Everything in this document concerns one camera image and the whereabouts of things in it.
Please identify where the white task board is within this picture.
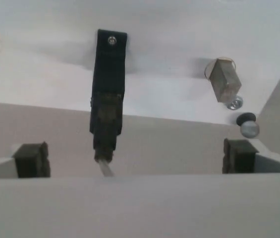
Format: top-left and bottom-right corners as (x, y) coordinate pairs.
(0, 0), (280, 138)

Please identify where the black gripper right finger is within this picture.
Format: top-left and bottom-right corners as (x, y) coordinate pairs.
(223, 137), (280, 175)

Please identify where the black USB plug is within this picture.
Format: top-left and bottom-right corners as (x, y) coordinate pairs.
(92, 91), (125, 178)

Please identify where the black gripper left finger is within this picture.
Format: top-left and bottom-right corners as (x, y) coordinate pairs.
(0, 141), (51, 179)

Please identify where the metal square peg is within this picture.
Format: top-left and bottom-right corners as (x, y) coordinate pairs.
(205, 56), (243, 104)

